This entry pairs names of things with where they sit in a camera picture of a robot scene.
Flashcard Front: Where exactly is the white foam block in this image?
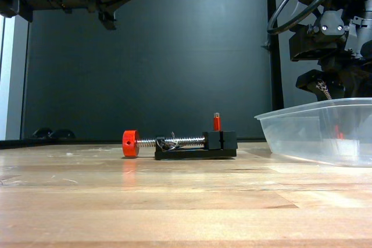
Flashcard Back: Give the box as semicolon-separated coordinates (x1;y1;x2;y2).
324;138;362;159

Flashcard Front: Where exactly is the clear plastic tub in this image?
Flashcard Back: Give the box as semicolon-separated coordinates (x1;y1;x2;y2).
254;97;372;168

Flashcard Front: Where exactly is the black vise with red knob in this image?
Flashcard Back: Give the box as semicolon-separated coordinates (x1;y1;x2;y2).
121;130;238;161

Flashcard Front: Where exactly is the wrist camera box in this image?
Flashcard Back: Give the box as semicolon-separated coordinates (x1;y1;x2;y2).
289;9;349;62

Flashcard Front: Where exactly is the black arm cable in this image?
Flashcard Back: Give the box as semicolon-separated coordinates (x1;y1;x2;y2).
266;0;346;35

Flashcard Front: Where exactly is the red RCA socket braided cable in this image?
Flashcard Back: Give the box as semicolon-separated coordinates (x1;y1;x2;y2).
156;111;223;153

